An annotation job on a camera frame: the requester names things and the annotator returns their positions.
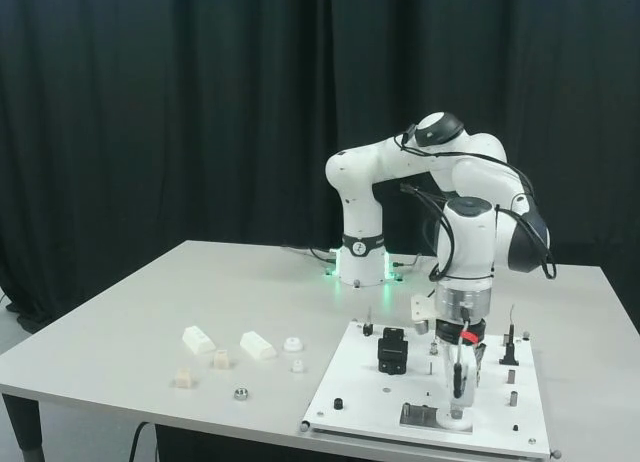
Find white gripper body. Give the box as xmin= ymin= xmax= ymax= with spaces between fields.
xmin=446 ymin=342 xmax=477 ymax=408

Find white large gear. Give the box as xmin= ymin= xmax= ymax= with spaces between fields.
xmin=435 ymin=406 xmax=472 ymax=432

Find black rod with red tag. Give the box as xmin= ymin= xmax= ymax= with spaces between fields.
xmin=450 ymin=321 xmax=476 ymax=399

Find black D-SUB plug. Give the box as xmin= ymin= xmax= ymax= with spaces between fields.
xmin=375 ymin=326 xmax=409 ymax=374

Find white task board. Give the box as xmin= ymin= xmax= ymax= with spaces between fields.
xmin=302 ymin=321 xmax=550 ymax=446

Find long white peg holder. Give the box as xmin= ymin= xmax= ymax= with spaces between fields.
xmin=238 ymin=330 xmax=278 ymax=361
xmin=180 ymin=325 xmax=217 ymax=356

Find black box under table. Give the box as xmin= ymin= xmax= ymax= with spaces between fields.
xmin=153 ymin=424 xmax=312 ymax=462

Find black curtains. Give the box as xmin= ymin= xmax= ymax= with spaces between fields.
xmin=0 ymin=0 xmax=640 ymax=316

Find black table leg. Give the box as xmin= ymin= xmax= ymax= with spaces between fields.
xmin=1 ymin=394 xmax=44 ymax=462

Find black plug with thin cable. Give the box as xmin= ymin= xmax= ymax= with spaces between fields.
xmin=499 ymin=304 xmax=519 ymax=366

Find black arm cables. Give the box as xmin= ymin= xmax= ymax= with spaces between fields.
xmin=392 ymin=124 xmax=557 ymax=283

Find black base cables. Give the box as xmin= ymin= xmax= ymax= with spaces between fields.
xmin=280 ymin=242 xmax=427 ymax=273

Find black floor cable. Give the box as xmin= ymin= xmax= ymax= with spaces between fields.
xmin=130 ymin=420 xmax=152 ymax=462

